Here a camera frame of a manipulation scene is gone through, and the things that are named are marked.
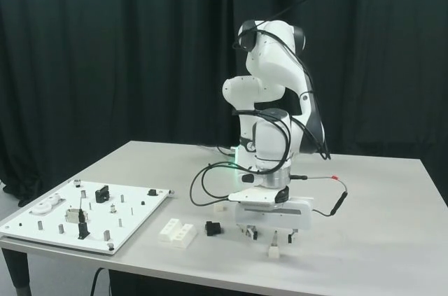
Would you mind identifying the white task board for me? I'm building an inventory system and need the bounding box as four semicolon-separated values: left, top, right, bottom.
0;178;176;257

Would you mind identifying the black USB plug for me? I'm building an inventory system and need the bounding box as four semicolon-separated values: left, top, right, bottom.
205;220;223;238

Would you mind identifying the black D-SUB plug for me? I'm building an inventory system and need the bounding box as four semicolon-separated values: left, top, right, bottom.
94;186;111;204

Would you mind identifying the black base cable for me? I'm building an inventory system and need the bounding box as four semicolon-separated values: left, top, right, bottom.
209;144;236;157

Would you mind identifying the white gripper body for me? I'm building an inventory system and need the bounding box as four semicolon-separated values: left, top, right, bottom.
234;197;313;232

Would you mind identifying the black Ethernet plug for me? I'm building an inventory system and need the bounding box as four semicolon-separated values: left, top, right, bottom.
77;196;89;241

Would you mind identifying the black floor cable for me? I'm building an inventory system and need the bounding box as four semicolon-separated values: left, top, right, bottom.
91;267;111;296

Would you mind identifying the white holder with holes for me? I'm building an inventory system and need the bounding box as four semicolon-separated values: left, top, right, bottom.
173;223;198;248
158;218;183;241

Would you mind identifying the black curtain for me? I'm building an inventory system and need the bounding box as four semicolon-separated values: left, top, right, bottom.
0;0;448;206

